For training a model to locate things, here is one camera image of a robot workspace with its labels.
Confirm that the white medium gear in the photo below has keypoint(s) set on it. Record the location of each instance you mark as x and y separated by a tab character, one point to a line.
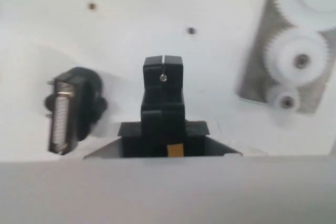
286	51

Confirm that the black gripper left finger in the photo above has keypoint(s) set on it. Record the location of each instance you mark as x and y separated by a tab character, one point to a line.
131	142

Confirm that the white small gear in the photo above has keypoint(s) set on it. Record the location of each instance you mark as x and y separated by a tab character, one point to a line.
284	102

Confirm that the white task board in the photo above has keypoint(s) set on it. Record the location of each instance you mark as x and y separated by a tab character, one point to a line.
157	11

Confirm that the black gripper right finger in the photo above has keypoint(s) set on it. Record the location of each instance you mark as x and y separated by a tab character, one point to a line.
195	142

